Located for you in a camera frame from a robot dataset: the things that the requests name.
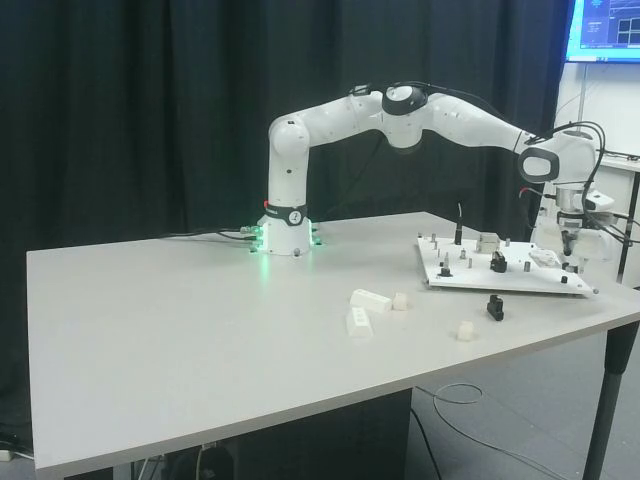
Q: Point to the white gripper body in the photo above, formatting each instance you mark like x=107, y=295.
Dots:
x=595, y=245

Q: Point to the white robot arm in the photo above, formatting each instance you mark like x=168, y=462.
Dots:
x=287, y=165

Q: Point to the thin black rod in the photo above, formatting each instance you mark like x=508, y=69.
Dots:
x=566, y=243

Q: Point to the white cabinet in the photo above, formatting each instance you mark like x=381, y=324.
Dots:
x=622, y=220

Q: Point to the white task board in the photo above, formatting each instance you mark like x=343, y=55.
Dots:
x=500, y=280

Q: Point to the black D-SUB plug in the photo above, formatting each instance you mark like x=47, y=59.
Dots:
x=497, y=263

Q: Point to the metal block socket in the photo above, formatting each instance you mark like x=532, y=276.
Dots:
x=487, y=243

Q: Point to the black plug block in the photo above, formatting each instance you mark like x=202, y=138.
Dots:
x=494, y=308

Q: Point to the small white holder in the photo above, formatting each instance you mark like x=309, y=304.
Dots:
x=466, y=331
x=401, y=301

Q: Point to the black table leg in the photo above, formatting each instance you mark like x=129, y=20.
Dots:
x=607, y=400

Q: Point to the long white peg holder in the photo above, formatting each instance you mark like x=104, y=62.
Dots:
x=371, y=300
x=359, y=325

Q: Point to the blue screen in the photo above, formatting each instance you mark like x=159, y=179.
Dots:
x=605, y=30

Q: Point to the black curtain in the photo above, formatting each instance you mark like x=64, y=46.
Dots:
x=150, y=110

